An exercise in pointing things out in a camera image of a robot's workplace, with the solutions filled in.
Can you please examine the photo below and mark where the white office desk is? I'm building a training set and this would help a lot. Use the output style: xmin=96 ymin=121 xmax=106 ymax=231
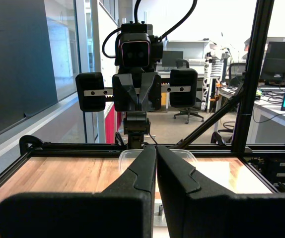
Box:
xmin=246 ymin=98 xmax=285 ymax=145

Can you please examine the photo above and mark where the large black computer monitor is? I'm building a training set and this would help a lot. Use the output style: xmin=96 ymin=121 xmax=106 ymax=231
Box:
xmin=259 ymin=41 xmax=285 ymax=83

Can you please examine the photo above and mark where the white board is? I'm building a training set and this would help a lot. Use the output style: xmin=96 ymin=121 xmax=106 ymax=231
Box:
xmin=152 ymin=198 xmax=169 ymax=238

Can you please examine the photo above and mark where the small black computer monitor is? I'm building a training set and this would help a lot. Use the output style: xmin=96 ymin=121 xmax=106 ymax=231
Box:
xmin=161 ymin=50 xmax=184 ymax=68

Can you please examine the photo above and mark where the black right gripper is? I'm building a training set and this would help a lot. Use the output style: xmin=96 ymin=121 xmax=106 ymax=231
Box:
xmin=75 ymin=68 xmax=198 ymax=113

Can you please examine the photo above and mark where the clear plastic container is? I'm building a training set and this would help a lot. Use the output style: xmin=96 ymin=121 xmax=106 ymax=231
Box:
xmin=119 ymin=148 xmax=199 ymax=174

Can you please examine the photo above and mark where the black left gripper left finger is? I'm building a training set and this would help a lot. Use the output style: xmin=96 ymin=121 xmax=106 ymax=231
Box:
xmin=0 ymin=144 xmax=157 ymax=238

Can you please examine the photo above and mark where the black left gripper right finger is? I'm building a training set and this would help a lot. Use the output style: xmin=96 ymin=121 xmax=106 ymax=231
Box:
xmin=157 ymin=145 xmax=285 ymax=238

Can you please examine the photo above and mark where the grey office chair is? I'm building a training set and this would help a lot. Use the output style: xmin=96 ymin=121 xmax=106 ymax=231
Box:
xmin=228 ymin=62 xmax=247 ymax=86

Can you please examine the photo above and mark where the black box with white label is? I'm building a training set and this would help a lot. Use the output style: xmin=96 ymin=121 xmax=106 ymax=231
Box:
xmin=272 ymin=171 xmax=285 ymax=188
xmin=266 ymin=156 xmax=285 ymax=175

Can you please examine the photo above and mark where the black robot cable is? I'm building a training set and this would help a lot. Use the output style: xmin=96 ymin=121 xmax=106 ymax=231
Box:
xmin=133 ymin=0 xmax=143 ymax=24
xmin=157 ymin=0 xmax=198 ymax=42
xmin=102 ymin=26 xmax=123 ymax=60

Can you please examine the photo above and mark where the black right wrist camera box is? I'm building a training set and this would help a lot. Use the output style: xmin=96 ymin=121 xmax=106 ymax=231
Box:
xmin=119 ymin=33 xmax=151 ymax=68

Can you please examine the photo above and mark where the white lattice tower stand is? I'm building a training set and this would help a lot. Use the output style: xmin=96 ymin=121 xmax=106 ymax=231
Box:
xmin=201 ymin=31 xmax=230 ymax=114

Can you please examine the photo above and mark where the red panel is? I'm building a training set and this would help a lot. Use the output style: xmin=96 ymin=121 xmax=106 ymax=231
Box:
xmin=103 ymin=102 xmax=124 ymax=144

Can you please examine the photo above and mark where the black office chair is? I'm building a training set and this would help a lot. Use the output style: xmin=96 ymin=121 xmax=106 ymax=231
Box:
xmin=173 ymin=59 xmax=206 ymax=125

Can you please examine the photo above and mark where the black aluminium frame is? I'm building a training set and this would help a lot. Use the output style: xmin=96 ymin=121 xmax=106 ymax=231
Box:
xmin=0 ymin=0 xmax=285 ymax=196

